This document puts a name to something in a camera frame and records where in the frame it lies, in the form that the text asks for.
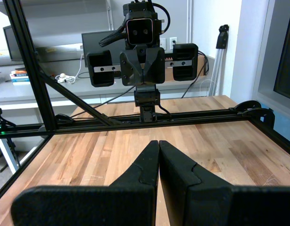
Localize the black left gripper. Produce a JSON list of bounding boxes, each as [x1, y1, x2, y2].
[[86, 43, 199, 88]]

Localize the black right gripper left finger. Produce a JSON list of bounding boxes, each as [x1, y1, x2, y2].
[[10, 140, 159, 226]]

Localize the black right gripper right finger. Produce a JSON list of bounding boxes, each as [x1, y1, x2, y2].
[[159, 140, 290, 226]]

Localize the dark computer monitor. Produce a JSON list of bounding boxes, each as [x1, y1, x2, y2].
[[2, 25, 26, 62], [81, 30, 126, 68]]

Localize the aluminium stand with black head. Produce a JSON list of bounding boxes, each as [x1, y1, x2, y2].
[[209, 24, 231, 97]]

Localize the grey desk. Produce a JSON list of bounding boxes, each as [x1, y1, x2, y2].
[[0, 70, 216, 105]]

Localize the stack of books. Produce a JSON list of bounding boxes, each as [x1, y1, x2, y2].
[[9, 68, 30, 83]]

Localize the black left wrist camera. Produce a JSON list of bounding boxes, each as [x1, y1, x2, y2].
[[124, 11, 160, 47]]

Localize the black ribbed cable bundle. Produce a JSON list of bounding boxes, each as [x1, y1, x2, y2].
[[98, 25, 127, 49]]

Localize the black camera cable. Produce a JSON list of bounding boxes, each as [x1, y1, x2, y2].
[[149, 0, 172, 33]]

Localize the white cable bundle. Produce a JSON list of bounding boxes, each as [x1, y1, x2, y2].
[[54, 53, 85, 85]]

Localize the black aluminium frame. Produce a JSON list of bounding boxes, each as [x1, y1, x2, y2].
[[0, 0, 290, 205]]

